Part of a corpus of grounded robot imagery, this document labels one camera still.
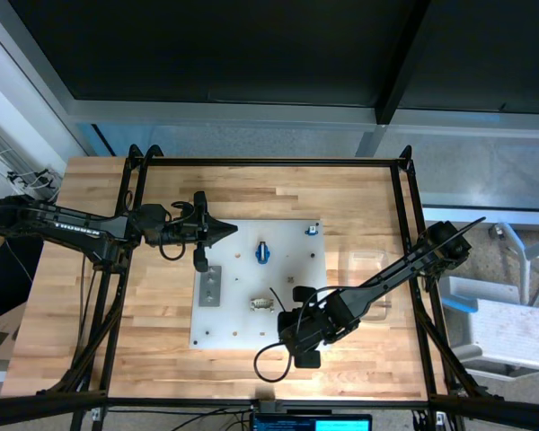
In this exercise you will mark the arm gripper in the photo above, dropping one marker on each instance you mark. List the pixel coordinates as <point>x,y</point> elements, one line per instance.
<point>200,233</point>
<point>310,332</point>

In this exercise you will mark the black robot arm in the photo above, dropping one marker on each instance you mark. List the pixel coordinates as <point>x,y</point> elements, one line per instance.
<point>72,226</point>
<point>377,280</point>

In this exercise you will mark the beige connector housing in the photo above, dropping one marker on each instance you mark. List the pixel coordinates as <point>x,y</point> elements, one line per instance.
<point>261,305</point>

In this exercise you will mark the blue connector with white cube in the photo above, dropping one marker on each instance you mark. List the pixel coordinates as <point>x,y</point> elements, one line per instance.
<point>312,230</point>

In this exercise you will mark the white board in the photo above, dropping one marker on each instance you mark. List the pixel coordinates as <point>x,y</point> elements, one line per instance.
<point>242,323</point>

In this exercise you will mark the blue clamp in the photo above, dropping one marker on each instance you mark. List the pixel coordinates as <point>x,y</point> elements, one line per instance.
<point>262,263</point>

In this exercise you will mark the grey metal plate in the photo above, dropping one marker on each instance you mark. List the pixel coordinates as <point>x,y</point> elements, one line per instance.
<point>214,287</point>

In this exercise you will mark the blue-edged screen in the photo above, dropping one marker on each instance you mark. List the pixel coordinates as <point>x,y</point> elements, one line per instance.
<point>314,424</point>

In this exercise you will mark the clear plastic tub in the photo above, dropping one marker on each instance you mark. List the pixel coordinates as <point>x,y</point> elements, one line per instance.
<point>361,262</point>

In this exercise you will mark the white bin with blue edge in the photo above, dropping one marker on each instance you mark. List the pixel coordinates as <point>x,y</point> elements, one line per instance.
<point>476,287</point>

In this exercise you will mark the black bin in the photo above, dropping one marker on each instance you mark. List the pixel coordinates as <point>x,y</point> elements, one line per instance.
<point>4,278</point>

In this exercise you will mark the white step stool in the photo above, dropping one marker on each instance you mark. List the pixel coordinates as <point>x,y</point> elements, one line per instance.
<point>512,332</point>

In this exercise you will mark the cardboard box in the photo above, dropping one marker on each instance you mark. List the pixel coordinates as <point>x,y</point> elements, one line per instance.
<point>2,321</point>

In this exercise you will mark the grey metal stand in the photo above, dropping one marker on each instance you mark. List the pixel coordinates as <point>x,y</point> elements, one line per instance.
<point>525,278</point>

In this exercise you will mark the small grey camera box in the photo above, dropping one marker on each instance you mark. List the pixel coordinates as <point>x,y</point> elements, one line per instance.
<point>269,405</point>

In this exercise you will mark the black table frame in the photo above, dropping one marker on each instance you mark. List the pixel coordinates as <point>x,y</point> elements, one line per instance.
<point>269,161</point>

